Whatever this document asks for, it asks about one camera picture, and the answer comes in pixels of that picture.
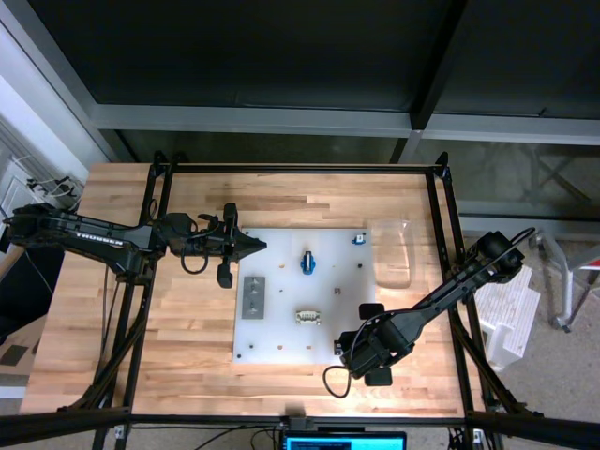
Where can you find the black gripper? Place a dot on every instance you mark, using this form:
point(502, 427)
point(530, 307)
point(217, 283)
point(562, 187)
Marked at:
point(365, 351)
point(229, 244)

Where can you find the laptop screen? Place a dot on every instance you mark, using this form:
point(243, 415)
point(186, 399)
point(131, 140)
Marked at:
point(342, 443)

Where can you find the grey metal stand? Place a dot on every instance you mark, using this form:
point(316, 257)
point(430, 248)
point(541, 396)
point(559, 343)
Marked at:
point(567, 281)

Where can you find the blue bar clamp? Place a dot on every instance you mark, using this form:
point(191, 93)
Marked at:
point(307, 262)

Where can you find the white taskboard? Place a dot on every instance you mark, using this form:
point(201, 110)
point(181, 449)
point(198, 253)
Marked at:
point(281, 323)

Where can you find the beige connector housing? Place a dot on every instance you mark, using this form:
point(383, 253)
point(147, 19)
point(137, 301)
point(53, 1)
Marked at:
point(308, 317)

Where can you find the grey metal plate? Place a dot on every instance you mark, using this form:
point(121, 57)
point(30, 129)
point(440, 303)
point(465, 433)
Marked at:
point(253, 300)

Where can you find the clear plastic tub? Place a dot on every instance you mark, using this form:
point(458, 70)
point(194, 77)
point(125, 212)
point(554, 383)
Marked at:
point(394, 248)

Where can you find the white step stool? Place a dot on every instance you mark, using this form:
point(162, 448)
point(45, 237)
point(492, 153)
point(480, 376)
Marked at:
point(511, 319)

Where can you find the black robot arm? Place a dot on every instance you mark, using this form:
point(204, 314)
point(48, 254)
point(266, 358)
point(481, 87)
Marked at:
point(440, 295)
point(94, 236)

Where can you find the blue and white connector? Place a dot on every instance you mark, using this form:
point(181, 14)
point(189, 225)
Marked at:
point(357, 239)

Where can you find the black table-level camera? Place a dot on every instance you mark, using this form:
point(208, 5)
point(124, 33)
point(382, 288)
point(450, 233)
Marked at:
point(296, 419)

